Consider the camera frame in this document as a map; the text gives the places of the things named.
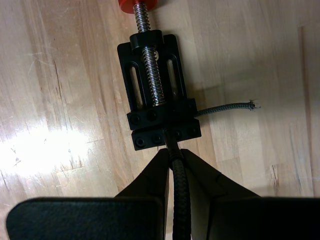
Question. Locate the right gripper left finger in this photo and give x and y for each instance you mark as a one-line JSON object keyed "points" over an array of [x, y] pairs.
{"points": [[87, 220]]}

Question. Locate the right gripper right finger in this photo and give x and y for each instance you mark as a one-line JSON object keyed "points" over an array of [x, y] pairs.
{"points": [[250, 220]]}

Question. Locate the black vise with red knob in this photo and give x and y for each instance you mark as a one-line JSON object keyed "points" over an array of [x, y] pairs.
{"points": [[180, 110]]}

